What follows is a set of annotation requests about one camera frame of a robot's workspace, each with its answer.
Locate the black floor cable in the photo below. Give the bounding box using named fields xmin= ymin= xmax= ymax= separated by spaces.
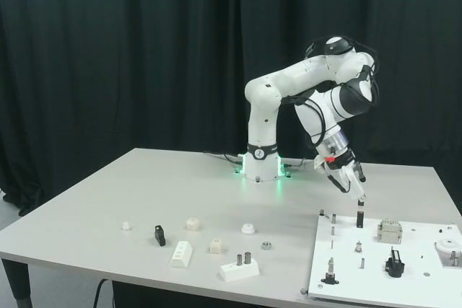
xmin=93 ymin=278 xmax=110 ymax=308

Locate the black D-SUB plug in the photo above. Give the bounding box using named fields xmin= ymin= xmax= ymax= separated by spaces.
xmin=152 ymin=225 xmax=167 ymax=247

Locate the white task board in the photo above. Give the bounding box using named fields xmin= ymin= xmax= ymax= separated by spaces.
xmin=306 ymin=212 xmax=462 ymax=302

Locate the white empty peg holder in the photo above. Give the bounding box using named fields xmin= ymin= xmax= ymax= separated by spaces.
xmin=168 ymin=241 xmax=193 ymax=269

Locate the metal peg on black base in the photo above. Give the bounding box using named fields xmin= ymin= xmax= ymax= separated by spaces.
xmin=321 ymin=257 xmax=341 ymax=284

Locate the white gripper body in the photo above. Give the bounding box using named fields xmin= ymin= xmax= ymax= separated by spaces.
xmin=327 ymin=162 xmax=366 ymax=201

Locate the grey waterproof plug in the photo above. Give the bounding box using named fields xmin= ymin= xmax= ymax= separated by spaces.
xmin=376 ymin=219 xmax=398 ymax=242

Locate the black table leg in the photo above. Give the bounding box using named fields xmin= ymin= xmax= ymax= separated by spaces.
xmin=0 ymin=258 xmax=30 ymax=308

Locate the white large gear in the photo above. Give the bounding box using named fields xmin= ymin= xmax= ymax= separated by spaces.
xmin=434 ymin=237 xmax=462 ymax=262

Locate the white holder with pegs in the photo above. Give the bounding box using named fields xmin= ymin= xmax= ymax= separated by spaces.
xmin=219 ymin=259 xmax=261 ymax=283

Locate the black curtain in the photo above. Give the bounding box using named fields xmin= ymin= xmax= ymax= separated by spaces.
xmin=0 ymin=0 xmax=462 ymax=217

